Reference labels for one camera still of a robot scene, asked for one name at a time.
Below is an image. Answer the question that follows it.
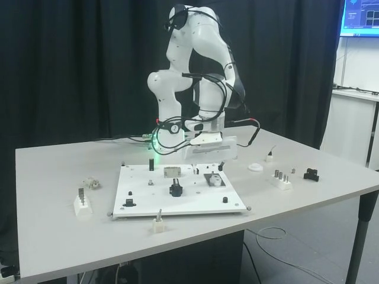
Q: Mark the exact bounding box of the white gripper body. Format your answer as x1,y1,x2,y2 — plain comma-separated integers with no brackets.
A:
182,135,239,163

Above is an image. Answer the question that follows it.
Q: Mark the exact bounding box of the flat white mounting plate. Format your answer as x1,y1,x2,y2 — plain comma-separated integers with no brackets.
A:
189,131,223,147

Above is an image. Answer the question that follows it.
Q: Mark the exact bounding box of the black waterproof plug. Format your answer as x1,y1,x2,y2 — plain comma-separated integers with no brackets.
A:
168,178,184,198

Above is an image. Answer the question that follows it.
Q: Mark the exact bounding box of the white task board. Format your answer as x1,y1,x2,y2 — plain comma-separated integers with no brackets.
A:
108,162,252,220

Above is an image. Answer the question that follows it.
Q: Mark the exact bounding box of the white round peg holder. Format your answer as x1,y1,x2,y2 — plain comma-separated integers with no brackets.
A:
269,174,294,192

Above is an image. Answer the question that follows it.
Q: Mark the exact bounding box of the small white bolt holder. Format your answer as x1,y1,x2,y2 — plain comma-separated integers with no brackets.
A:
150,218,167,234

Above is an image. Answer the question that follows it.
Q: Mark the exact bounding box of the black D-SUB plug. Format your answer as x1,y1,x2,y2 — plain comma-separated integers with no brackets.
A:
303,167,321,182

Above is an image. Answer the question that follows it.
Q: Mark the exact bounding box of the white square peg holder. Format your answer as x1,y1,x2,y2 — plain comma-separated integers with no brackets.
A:
72,196,94,220

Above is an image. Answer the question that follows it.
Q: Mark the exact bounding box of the white cabinet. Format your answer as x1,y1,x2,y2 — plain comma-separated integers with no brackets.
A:
319,85,379,171

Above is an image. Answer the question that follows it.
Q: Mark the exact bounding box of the black curtain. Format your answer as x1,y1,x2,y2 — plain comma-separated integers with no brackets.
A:
0,0,344,269

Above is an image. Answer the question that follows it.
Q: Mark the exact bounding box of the dark grey table leg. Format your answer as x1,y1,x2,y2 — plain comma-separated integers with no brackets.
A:
345,189,379,284

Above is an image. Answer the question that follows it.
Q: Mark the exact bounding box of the blue screen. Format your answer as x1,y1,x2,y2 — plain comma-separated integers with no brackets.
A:
339,0,379,38

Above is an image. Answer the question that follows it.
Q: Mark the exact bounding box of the thin black looped cable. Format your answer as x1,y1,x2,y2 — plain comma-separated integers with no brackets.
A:
153,117,195,156

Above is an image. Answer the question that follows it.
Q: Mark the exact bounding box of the small white wrist camera box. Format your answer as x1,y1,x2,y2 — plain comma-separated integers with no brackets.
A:
185,120,205,133

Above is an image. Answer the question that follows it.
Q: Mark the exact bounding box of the thin black rod on wire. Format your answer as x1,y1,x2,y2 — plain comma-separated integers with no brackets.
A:
226,117,262,148

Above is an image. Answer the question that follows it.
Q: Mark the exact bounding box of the black looped wrist cable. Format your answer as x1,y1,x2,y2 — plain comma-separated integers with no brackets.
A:
182,72,229,122

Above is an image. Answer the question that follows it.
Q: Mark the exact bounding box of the black cable sleeve along arm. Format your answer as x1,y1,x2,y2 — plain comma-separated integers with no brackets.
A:
164,4,251,115

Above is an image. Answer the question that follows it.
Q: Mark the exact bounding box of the grey floor cable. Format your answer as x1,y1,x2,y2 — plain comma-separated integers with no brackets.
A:
256,226,358,269

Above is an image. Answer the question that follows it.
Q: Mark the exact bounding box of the black cable on table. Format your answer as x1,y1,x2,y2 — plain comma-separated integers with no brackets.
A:
99,134,156,143

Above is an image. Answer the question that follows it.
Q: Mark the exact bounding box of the black floor cable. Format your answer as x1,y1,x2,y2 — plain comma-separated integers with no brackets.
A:
243,241,269,284

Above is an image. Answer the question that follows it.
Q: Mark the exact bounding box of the pale plug with short wires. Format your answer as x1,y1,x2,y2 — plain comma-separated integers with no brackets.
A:
82,176,103,190

